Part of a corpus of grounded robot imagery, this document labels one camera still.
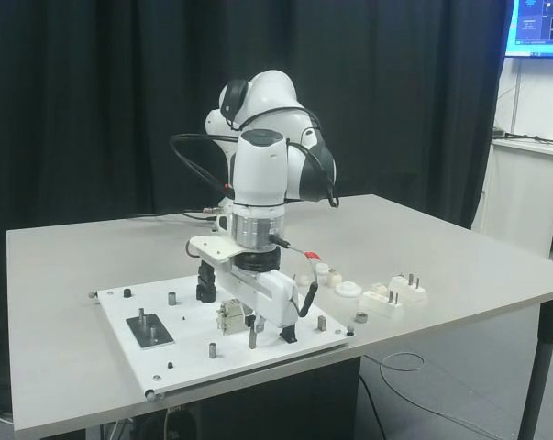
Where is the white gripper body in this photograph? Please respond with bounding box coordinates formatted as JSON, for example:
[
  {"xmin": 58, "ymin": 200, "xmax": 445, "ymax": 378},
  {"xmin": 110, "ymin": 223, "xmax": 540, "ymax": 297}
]
[{"xmin": 213, "ymin": 267, "xmax": 302, "ymax": 330}]

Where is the white round peg holder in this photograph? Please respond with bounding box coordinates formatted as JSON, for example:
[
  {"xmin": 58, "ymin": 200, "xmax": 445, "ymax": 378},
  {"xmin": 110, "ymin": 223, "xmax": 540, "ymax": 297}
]
[{"xmin": 358, "ymin": 287, "xmax": 404, "ymax": 321}]

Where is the white square peg holder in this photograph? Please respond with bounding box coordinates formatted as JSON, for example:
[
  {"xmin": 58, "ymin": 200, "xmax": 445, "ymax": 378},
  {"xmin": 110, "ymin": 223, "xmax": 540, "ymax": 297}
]
[{"xmin": 389, "ymin": 272, "xmax": 429, "ymax": 305}]

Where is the beige rectangular connector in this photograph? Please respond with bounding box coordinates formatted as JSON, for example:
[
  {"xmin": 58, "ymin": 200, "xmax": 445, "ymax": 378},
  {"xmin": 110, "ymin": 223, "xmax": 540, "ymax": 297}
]
[{"xmin": 216, "ymin": 298, "xmax": 246, "ymax": 332}]

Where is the black D-SUB plug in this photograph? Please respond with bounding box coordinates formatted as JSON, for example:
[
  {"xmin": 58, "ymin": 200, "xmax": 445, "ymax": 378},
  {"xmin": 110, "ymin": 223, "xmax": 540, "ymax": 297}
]
[{"xmin": 194, "ymin": 259, "xmax": 218, "ymax": 305}]

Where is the black computer case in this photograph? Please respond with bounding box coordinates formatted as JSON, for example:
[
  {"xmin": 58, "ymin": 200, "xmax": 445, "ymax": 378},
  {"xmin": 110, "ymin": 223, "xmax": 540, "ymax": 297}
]
[{"xmin": 183, "ymin": 355, "xmax": 365, "ymax": 440}]

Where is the white large gear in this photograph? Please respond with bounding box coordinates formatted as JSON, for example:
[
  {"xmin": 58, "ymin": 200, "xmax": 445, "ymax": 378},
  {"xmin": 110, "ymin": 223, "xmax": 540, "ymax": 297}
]
[{"xmin": 335, "ymin": 280, "xmax": 362, "ymax": 299}]

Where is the white task board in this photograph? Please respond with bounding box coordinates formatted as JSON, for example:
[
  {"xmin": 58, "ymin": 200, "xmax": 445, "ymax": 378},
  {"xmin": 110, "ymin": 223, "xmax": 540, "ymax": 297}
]
[{"xmin": 88, "ymin": 261, "xmax": 358, "ymax": 402}]

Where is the white cabinet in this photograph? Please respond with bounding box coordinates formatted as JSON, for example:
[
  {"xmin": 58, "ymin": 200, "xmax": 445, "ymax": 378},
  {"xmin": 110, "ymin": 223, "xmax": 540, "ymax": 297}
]
[{"xmin": 479, "ymin": 136, "xmax": 553, "ymax": 266}]

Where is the black table leg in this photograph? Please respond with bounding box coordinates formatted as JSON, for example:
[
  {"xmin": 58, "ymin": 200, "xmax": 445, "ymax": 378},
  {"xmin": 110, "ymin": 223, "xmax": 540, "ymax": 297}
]
[{"xmin": 517, "ymin": 292, "xmax": 553, "ymax": 440}]

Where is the black curtain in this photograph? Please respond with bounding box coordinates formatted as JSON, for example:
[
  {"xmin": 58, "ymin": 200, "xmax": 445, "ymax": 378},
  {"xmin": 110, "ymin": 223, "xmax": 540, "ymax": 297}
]
[{"xmin": 0, "ymin": 0, "xmax": 515, "ymax": 413}]

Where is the blue screen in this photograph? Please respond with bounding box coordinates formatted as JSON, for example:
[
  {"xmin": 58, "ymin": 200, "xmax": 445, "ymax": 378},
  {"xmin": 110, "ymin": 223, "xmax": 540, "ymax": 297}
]
[{"xmin": 503, "ymin": 0, "xmax": 553, "ymax": 61}]

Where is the thin black rod on wire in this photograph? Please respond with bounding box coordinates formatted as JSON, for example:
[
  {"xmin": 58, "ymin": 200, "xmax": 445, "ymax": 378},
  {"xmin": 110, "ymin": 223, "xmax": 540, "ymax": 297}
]
[{"xmin": 268, "ymin": 235, "xmax": 324, "ymax": 319}]

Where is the black base cable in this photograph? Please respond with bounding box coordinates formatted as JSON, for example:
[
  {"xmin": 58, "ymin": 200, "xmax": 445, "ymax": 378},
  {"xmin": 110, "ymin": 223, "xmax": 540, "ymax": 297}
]
[{"xmin": 133, "ymin": 207, "xmax": 223, "ymax": 224}]

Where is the grey floor cable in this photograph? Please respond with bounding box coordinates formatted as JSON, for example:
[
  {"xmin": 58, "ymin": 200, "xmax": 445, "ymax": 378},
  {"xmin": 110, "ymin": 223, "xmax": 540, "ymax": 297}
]
[{"xmin": 378, "ymin": 351, "xmax": 529, "ymax": 440}]

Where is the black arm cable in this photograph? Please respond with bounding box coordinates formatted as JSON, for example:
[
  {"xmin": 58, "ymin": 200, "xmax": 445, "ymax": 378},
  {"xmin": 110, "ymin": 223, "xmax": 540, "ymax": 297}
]
[{"xmin": 167, "ymin": 104, "xmax": 343, "ymax": 211}]

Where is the thin black cable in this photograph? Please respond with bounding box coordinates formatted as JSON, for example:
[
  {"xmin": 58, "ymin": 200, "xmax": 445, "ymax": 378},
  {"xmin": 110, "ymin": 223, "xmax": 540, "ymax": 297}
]
[{"xmin": 491, "ymin": 128, "xmax": 553, "ymax": 149}]

